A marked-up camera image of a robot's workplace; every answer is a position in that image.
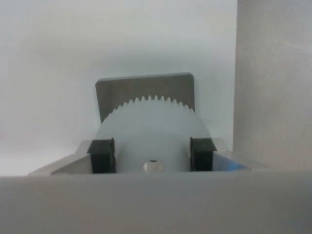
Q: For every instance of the white large gear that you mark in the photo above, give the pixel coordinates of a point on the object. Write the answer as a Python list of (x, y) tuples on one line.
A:
[(151, 126)]

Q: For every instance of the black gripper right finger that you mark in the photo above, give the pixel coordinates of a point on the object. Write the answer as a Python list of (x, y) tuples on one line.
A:
[(202, 156)]

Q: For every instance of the dark grey square plate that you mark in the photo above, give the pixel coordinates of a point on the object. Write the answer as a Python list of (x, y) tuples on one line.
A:
[(146, 85)]

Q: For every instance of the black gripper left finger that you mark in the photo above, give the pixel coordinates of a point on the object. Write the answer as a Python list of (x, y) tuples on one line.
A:
[(102, 156)]

